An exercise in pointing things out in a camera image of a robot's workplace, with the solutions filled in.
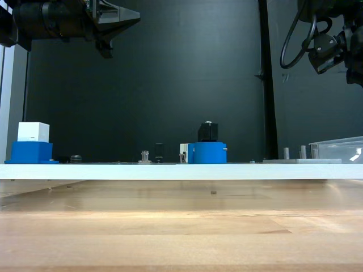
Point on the blue block holder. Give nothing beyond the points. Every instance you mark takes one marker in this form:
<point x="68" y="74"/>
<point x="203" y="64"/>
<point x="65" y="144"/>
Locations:
<point x="31" y="153"/>

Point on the silver threaded connector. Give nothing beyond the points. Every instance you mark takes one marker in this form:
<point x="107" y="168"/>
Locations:
<point x="145" y="157"/>

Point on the black D-sub connector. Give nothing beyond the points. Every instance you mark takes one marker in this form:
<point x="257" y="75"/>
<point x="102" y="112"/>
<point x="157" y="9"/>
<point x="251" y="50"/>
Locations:
<point x="207" y="131"/>

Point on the white cube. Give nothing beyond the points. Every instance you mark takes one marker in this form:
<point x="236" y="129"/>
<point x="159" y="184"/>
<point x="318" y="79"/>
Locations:
<point x="32" y="131"/>

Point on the steel pin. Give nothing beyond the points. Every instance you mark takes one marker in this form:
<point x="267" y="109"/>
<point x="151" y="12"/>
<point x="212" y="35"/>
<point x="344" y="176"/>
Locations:
<point x="286" y="153"/>
<point x="314" y="150"/>
<point x="303" y="151"/>

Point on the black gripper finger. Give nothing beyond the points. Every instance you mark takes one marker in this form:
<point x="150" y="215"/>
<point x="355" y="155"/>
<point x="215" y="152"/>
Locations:
<point x="105" y="49"/>
<point x="356" y="73"/>
<point x="124" y="18"/>

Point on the black knurled knob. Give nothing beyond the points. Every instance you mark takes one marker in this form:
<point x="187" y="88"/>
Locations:
<point x="76" y="159"/>

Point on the grey metal plate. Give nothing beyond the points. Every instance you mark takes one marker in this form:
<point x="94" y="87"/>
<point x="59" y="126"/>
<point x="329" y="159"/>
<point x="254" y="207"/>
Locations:
<point x="312" y="161"/>

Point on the blue connector mount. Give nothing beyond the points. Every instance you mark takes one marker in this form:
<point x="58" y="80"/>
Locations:
<point x="210" y="153"/>

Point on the white taskboard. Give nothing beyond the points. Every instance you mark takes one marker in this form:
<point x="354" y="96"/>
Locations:
<point x="113" y="171"/>

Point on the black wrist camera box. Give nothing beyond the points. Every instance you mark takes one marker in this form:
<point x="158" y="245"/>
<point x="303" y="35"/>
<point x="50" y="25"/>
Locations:
<point x="326" y="56"/>

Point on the black plug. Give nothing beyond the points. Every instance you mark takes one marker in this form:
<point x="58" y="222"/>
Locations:
<point x="159" y="150"/>

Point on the clear plastic tub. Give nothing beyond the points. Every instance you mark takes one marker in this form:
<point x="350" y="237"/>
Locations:
<point x="340" y="150"/>

